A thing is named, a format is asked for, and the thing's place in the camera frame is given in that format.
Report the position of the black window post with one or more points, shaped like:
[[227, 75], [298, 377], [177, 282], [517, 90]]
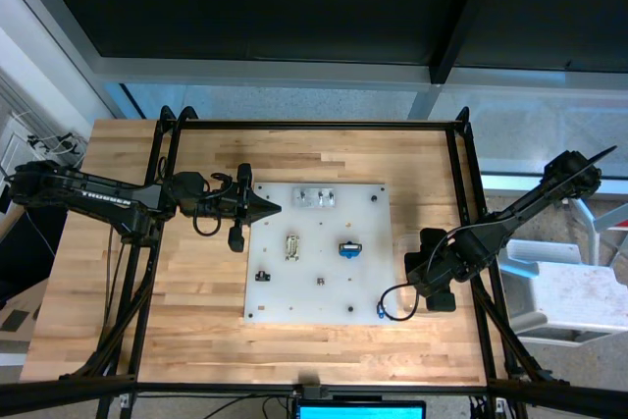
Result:
[[456, 21]]

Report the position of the aluminium bar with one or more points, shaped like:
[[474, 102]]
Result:
[[312, 192]]

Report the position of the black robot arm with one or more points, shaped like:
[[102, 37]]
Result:
[[520, 208], [98, 193]]

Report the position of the black table level camera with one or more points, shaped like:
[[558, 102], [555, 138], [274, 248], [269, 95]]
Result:
[[311, 389]]

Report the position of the white board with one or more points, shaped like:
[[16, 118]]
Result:
[[284, 301]]

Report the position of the white plastic chair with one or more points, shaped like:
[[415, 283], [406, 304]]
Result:
[[579, 291], [608, 218]]

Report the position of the black clamp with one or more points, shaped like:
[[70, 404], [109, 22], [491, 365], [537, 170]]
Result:
[[263, 276]]

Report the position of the grey window frame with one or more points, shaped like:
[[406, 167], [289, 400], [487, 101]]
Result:
[[245, 70]]

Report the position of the blue clamp block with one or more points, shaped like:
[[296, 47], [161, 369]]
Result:
[[349, 256]]

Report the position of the grey rectangular connector housing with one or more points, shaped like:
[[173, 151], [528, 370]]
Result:
[[292, 247]]

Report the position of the blue lit screen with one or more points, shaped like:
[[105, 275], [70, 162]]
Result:
[[358, 411]]

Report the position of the black frame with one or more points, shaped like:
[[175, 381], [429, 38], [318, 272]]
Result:
[[392, 383]]

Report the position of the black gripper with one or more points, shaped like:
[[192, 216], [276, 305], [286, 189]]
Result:
[[441, 267], [240, 203]]

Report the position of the black connector with silver top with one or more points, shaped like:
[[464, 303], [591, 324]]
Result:
[[350, 247]]

